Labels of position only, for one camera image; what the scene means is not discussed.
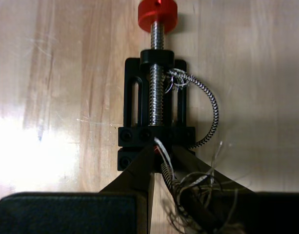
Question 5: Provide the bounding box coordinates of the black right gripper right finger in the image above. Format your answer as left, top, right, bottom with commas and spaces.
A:
173, 145, 299, 234

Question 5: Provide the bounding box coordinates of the black vise with red knob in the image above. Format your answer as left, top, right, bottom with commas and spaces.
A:
117, 0, 197, 173

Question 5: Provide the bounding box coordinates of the RCA receptacle braided cable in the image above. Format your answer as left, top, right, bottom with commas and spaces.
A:
163, 69, 220, 150

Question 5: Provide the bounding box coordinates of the red RCA connector frayed cable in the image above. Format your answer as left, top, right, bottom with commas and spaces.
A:
153, 136, 252, 234

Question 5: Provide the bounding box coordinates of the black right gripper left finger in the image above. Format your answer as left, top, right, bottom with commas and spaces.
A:
0, 139, 156, 234

